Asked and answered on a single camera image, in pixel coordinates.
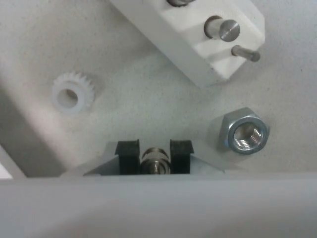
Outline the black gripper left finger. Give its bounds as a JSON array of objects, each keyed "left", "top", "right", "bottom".
[{"left": 83, "top": 140, "right": 141, "bottom": 176}]

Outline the white small gear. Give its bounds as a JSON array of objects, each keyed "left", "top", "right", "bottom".
[{"left": 51, "top": 71, "right": 97, "bottom": 115}]

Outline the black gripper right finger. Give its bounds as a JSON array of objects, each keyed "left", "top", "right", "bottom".
[{"left": 169, "top": 139, "right": 225, "bottom": 175}]

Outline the white round peg holder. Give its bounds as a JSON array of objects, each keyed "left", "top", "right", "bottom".
[{"left": 108, "top": 0, "right": 266, "bottom": 87}]

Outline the small metal round peg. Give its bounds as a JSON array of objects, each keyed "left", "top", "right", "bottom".
[{"left": 204, "top": 15, "right": 241, "bottom": 42}]

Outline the thin metal round peg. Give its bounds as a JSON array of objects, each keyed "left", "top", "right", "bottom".
[{"left": 231, "top": 45, "right": 261, "bottom": 61}]

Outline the metal hex nut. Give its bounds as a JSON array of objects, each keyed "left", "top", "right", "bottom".
[{"left": 218, "top": 107, "right": 270, "bottom": 155}]

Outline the medium metal round peg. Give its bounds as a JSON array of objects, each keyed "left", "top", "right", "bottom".
[{"left": 167, "top": 0, "right": 193, "bottom": 7}]

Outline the metal BNC plug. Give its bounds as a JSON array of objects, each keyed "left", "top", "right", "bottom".
[{"left": 140, "top": 146, "right": 171, "bottom": 176}]

